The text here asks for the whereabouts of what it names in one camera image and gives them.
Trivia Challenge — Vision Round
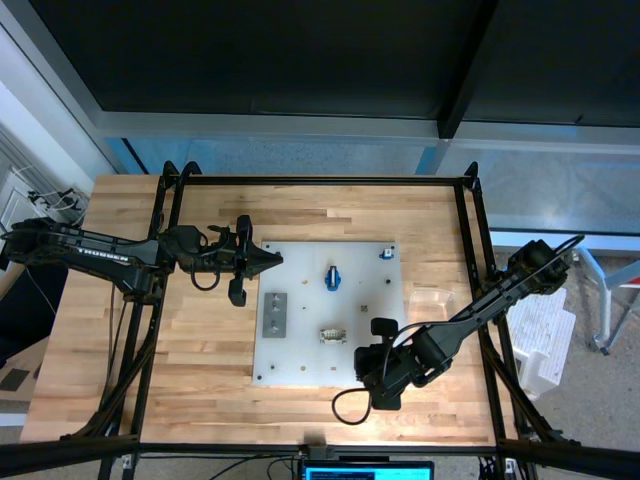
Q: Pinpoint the beige multi-pin connector housing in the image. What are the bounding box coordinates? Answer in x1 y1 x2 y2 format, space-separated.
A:
318 325 349 346

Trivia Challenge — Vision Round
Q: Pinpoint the white task board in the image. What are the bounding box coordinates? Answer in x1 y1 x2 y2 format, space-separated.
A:
252 240 407 389

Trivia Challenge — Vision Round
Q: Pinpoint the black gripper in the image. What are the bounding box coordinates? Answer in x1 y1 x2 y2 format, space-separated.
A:
204 214 285 308
353 318 421 412

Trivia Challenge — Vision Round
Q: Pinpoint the clear plastic tub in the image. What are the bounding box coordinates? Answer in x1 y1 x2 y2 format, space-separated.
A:
407 287 459 331

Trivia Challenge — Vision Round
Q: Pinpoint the grey metal plate with pegs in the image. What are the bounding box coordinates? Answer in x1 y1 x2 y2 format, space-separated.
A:
260 291 290 340

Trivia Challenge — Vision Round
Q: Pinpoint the black table-level camera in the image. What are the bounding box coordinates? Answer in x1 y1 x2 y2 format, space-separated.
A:
304 432 335 461

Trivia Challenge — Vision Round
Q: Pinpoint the brown cardboard box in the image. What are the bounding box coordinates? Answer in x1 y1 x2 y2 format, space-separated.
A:
0 335 51 401

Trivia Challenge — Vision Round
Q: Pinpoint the blue connector clamp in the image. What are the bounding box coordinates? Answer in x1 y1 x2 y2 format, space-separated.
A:
322 264 344 292

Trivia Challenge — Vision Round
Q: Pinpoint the laptop screen with blue edge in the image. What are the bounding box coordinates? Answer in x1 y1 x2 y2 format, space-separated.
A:
298 459 435 480

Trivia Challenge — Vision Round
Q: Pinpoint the black and white cable bundle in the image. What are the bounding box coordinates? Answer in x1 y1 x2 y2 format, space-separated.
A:
27 187 84 211

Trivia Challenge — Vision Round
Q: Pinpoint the black laptop cable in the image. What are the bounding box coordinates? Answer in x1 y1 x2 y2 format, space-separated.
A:
266 455 301 480

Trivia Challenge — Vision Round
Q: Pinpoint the grey metal chair frame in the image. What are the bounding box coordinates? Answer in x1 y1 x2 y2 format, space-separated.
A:
574 247 640 357

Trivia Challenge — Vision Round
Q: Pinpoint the black metal frame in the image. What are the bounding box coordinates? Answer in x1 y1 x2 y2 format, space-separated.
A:
0 159 640 480

